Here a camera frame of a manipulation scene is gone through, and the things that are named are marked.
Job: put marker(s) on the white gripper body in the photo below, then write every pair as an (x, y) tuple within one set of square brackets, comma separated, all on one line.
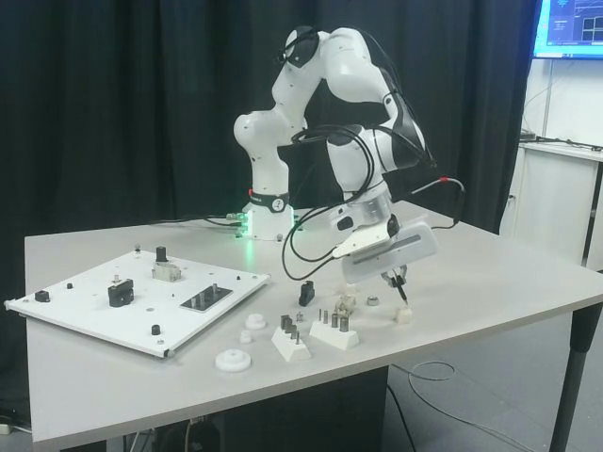
[(377, 268)]

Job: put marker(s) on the black USB plug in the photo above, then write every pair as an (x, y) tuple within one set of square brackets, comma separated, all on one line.
[(401, 288)]

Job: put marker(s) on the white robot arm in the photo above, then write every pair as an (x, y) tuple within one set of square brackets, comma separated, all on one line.
[(264, 132)]

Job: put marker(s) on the metal BNC plug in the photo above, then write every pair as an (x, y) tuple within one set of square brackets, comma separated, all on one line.
[(373, 300)]

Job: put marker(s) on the white Ethernet plug holder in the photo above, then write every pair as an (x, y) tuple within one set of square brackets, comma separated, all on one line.
[(348, 289)]

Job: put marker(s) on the small white plug holder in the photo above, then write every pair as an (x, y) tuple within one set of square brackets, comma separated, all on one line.
[(403, 316)]

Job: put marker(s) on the thick metal round peg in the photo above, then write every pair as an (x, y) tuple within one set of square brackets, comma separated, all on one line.
[(334, 321), (344, 323)]

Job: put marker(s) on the black D-SUB plug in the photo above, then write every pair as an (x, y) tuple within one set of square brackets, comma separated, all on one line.
[(306, 294)]

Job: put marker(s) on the white round peg holder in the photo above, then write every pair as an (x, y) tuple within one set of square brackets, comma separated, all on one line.
[(334, 336)]

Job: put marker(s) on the medium metal square peg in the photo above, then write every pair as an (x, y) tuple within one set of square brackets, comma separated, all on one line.
[(292, 328)]

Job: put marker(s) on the large metal square peg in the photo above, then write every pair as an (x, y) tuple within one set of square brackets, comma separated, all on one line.
[(285, 323)]

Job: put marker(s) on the white square peg holder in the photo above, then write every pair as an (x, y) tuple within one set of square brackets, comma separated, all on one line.
[(289, 348)]

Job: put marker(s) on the white medium gear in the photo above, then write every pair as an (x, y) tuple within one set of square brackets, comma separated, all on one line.
[(254, 322)]

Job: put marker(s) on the white small gear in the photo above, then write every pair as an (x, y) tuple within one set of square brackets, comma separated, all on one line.
[(246, 336)]

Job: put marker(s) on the white cabinet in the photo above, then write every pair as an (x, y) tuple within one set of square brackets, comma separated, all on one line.
[(546, 202)]

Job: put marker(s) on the white large gear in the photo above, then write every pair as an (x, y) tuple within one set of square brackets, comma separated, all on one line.
[(233, 361)]

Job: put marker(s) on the black table leg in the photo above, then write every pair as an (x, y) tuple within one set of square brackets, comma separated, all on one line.
[(577, 353)]

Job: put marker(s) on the blue monitor screen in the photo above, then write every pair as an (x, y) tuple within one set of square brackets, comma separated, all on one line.
[(570, 28)]

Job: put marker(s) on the white task board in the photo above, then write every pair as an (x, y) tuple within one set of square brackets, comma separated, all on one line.
[(70, 306)]

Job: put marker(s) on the black curtain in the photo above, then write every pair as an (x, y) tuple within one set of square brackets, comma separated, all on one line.
[(94, 117)]

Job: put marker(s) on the white power strip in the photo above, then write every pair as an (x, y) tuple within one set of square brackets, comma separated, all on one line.
[(4, 427)]

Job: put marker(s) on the white wrist camera plate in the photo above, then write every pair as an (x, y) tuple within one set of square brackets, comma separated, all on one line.
[(363, 242)]

